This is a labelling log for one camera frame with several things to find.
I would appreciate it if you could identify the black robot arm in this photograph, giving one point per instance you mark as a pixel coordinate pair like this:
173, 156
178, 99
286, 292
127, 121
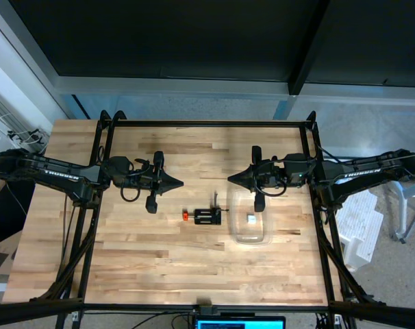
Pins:
360, 174
62, 174

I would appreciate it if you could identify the small white block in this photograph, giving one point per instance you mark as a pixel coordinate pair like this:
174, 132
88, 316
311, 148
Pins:
251, 218

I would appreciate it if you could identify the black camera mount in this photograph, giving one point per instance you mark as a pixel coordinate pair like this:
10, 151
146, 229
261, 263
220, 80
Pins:
204, 309

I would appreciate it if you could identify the clear plastic tub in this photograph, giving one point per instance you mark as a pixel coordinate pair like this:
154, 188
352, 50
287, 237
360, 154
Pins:
248, 236

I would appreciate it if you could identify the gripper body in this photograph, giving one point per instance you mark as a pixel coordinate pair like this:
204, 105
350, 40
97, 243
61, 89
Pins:
155, 178
265, 176

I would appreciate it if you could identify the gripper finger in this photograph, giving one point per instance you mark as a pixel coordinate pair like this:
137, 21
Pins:
170, 179
242, 175
242, 183
169, 187

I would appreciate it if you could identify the black bin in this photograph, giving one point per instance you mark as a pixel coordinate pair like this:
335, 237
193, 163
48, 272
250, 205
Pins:
5, 212

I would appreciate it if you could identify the grey aluminium window frame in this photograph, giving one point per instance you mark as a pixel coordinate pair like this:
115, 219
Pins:
159, 85

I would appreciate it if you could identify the laptop screen with blue edge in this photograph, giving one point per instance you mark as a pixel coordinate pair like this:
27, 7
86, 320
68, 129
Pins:
238, 323

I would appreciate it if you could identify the white step block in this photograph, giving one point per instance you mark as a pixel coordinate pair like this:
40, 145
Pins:
360, 236

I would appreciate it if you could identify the black vise with orange knob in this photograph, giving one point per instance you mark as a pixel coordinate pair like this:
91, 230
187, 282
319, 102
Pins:
207, 217

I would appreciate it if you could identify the black metal frame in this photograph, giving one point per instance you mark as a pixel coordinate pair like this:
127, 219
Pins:
207, 123

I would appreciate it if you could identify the cardboard box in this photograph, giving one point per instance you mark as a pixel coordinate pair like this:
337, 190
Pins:
9, 240

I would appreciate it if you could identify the grey metal stand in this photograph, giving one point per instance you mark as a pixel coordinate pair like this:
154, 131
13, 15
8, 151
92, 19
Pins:
402, 212

